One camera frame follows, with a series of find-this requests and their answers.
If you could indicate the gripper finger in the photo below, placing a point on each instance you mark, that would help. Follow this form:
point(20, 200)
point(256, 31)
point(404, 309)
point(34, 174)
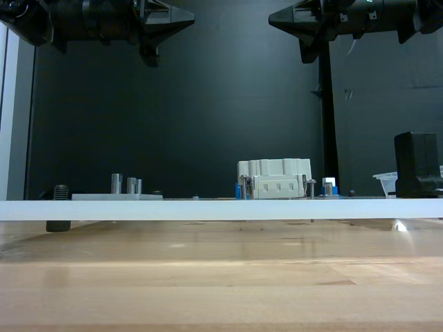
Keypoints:
point(180, 15)
point(306, 32)
point(287, 14)
point(155, 31)

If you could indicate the beige connector hub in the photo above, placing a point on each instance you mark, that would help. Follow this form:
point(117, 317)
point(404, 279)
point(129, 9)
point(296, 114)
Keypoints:
point(277, 186)

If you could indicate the black connector housing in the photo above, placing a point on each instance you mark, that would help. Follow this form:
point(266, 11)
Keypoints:
point(415, 162)

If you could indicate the blue round connector socket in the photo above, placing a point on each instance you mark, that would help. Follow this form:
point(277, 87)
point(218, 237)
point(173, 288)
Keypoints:
point(238, 192)

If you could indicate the small blue white socket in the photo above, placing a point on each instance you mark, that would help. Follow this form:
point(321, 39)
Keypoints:
point(328, 181)

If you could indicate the clear plastic tub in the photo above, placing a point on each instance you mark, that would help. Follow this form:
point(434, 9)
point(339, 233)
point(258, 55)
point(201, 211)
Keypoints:
point(386, 177)

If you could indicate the grey metal plate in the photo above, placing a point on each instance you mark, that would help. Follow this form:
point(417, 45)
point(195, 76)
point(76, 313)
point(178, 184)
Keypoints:
point(104, 197)

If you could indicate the white plastic board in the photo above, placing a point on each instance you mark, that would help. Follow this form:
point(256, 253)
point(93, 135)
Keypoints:
point(221, 210)

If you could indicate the black vertical wall post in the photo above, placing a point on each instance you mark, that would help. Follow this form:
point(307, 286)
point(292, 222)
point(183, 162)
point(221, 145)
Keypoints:
point(327, 138)

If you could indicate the silver metal post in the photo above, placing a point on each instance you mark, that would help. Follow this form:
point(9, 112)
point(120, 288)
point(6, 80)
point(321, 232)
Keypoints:
point(133, 187)
point(117, 185)

